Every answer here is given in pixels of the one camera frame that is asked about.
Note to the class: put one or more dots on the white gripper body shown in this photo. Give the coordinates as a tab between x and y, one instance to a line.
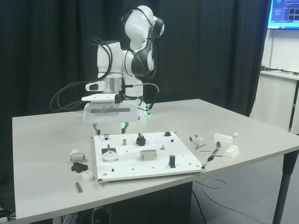
109	115

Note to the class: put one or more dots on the metal round peg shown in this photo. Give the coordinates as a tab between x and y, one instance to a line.
124	141
78	187

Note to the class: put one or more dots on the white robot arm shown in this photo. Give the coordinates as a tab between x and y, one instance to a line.
137	46

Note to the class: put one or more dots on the small metal peg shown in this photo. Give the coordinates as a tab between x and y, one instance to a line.
191	138

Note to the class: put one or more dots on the thin metal peg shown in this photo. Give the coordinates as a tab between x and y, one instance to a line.
205	150

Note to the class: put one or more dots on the dark square metal peg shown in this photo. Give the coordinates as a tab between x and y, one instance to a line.
218	144

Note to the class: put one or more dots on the long white peg holder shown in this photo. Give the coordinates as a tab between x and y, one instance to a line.
223	138

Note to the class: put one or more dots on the sloped white peg holder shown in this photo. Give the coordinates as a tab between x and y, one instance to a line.
232	151

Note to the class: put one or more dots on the metal BNC plug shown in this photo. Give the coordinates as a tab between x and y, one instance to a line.
106	135

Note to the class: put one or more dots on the white large gear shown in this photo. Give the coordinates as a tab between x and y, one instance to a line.
109	156

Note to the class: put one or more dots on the grey metal connector plug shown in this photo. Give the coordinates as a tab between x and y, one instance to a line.
76	156

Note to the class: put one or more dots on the black D-SUB plug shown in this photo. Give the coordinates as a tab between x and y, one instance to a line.
79	168

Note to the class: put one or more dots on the white task board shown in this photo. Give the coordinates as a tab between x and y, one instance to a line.
149	168

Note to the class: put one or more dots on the white medium gear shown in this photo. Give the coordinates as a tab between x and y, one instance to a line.
87	177

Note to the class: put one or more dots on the white small gear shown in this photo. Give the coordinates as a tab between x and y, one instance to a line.
199	140

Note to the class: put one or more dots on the black box under table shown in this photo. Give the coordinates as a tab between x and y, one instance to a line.
144	205

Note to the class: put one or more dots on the black curtain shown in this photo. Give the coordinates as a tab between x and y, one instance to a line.
46	46

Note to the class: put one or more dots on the small white ball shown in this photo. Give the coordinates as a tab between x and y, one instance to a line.
236	135

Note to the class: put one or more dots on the white cabinet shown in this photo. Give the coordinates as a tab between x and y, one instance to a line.
275	100

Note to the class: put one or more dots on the grey table leg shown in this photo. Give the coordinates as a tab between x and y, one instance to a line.
283	186

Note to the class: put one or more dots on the blue computer screen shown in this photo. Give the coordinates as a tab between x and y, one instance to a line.
285	14

